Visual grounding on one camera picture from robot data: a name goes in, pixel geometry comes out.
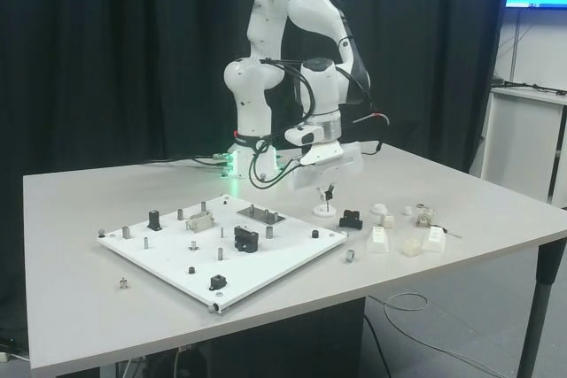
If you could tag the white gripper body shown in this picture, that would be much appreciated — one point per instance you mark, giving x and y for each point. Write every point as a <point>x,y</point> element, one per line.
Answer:
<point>350,161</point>

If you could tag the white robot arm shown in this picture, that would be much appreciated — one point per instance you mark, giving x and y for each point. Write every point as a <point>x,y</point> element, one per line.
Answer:
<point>266,19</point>

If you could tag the white peg holder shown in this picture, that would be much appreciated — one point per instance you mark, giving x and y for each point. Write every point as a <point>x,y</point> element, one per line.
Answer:
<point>377,240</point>
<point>433,239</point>

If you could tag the white large gear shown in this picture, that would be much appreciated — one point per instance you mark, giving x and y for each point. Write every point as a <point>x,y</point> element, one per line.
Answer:
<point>323,211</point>

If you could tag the white mounting plate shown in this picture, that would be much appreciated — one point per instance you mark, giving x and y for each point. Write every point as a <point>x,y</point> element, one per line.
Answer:
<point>321,154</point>

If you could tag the black D-SUB plug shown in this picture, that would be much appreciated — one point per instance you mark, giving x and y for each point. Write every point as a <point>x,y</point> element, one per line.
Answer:
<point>350,221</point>

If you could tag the white medium gear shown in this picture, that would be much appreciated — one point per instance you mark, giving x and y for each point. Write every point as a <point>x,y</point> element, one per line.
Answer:
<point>378,210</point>

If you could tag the white small holder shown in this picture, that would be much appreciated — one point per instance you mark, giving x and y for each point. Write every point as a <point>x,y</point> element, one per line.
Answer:
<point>412,248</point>
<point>388,221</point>

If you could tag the metal bolt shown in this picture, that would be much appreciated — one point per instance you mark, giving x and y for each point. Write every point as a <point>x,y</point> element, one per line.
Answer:
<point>350,256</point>

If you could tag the white task board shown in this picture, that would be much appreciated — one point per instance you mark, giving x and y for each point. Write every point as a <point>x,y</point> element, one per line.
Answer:
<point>266,258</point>

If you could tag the white plug holder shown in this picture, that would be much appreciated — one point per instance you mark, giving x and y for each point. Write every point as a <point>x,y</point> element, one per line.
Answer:
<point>424,218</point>

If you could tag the thin dark rod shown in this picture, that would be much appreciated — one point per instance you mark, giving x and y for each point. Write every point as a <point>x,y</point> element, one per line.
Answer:
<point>452,233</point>

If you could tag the black box under table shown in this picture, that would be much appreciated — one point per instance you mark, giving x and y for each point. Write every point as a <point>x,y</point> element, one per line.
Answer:
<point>288,342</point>

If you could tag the white cabinet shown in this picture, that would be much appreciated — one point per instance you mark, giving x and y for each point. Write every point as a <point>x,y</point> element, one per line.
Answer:
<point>522,139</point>

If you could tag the black table leg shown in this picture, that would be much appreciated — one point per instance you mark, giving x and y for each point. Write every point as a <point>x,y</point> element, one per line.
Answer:
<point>538,316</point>

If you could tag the black curtain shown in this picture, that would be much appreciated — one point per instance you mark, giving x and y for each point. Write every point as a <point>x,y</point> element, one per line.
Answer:
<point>111,41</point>

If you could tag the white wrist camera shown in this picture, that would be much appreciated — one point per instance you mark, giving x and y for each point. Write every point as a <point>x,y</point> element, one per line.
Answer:
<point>301,134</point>

